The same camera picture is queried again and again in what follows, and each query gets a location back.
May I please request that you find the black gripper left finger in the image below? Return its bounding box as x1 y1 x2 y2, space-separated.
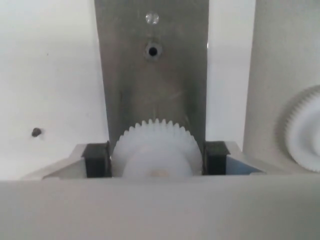
42 141 112 180

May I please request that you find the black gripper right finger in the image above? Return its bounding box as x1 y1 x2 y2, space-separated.
201 140 266 176

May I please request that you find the white medium gear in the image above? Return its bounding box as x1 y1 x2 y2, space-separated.
110 118 202 180

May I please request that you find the white large gear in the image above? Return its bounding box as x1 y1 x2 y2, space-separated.
275 84 320 173

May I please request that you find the white task board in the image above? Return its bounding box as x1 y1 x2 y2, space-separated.
0 0 254 181

